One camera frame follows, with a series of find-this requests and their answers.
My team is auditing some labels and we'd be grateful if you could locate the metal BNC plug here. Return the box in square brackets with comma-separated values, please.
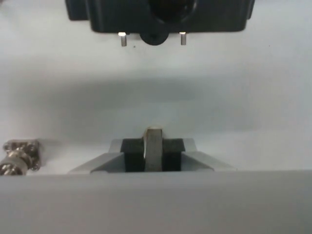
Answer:
[0, 157, 27, 176]

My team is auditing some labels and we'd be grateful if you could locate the black D-SUB plug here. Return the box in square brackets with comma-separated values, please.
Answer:
[65, 0, 254, 47]

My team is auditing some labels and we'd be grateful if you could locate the metal square peg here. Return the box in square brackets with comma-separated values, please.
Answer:
[143, 127, 164, 172]

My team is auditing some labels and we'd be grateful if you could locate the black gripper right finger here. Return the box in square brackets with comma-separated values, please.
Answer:
[160, 138, 238, 172]

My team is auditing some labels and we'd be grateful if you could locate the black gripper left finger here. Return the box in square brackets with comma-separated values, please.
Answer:
[68, 138, 145, 175]

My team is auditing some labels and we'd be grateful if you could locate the white task board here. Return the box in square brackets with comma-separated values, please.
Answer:
[0, 0, 312, 176]

